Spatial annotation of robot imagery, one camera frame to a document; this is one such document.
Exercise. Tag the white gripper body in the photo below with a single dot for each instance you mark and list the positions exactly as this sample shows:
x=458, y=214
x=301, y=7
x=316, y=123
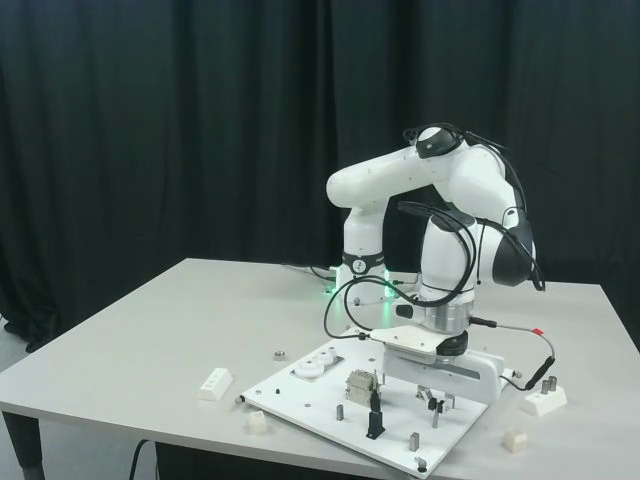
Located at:
x=475, y=377

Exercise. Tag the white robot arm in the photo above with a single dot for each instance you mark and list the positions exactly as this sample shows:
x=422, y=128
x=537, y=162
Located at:
x=380, y=170

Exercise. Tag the thick metal round peg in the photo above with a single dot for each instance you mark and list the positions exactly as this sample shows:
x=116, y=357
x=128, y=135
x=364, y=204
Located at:
x=553, y=384

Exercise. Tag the white three-hole peg holder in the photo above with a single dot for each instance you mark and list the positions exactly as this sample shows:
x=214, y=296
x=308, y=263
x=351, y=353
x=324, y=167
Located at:
x=216, y=385

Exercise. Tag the black plug stand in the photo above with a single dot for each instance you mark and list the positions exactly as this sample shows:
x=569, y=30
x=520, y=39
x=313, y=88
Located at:
x=375, y=420

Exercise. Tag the black rod with red tag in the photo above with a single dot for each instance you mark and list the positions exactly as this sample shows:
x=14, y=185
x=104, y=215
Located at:
x=542, y=370

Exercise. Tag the white holder with metal pegs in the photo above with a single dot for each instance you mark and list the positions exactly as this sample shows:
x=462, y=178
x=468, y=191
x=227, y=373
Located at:
x=542, y=402

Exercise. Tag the small white holder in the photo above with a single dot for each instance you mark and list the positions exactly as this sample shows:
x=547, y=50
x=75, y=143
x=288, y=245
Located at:
x=515, y=441
x=257, y=422

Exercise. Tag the white task board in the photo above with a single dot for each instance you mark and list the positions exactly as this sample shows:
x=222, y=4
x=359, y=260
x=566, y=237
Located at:
x=320, y=405

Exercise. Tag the white small gear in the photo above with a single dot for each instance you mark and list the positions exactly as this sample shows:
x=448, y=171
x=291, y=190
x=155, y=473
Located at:
x=329, y=354

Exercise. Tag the white medium gear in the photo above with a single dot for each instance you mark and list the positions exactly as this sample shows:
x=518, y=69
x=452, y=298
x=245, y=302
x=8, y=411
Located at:
x=318, y=362

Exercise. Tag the black curtain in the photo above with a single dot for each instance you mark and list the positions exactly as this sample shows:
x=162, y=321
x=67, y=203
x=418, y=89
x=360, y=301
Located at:
x=175, y=125

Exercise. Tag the black table leg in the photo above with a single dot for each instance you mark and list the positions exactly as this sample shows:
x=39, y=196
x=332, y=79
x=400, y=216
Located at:
x=22, y=445

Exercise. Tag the white wrist camera plate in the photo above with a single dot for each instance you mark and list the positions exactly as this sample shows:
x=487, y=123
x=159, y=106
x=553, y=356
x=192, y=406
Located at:
x=405, y=342

